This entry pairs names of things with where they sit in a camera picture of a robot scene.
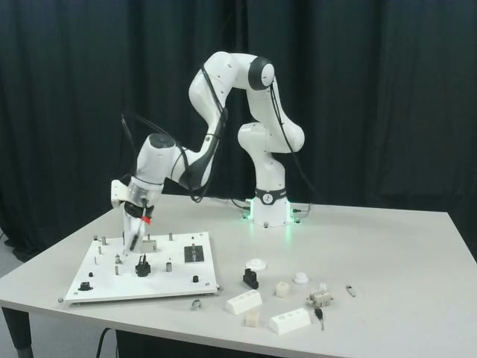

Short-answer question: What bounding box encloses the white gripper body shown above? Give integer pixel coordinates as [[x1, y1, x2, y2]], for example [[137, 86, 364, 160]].
[[121, 213, 148, 259]]

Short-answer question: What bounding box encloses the white task board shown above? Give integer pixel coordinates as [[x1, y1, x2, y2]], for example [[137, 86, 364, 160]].
[[63, 231, 221, 305]]

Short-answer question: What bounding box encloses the black D-SUB plug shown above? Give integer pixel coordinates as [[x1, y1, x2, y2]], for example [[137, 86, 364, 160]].
[[241, 267, 260, 290]]

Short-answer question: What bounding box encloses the white large gear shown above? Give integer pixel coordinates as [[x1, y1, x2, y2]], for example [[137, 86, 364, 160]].
[[247, 257, 269, 273]]

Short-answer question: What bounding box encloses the white holder with round holes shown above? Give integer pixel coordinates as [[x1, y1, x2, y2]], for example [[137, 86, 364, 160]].
[[268, 307, 312, 334], [224, 289, 264, 316]]

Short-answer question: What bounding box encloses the dark table leg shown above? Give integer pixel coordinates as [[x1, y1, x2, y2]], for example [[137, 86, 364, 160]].
[[0, 305, 33, 358]]

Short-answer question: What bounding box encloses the black USB plug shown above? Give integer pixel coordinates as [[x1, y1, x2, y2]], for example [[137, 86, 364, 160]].
[[312, 307, 326, 333]]

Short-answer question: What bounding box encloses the black curtain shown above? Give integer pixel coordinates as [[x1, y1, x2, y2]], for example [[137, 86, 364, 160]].
[[0, 0, 477, 263]]

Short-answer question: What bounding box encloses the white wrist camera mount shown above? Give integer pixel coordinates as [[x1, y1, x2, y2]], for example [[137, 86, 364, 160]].
[[110, 179, 132, 210]]

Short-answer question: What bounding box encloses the black cable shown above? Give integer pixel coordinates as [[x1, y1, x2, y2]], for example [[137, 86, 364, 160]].
[[186, 66, 229, 204], [268, 79, 312, 210], [119, 111, 187, 180], [97, 327, 118, 358]]

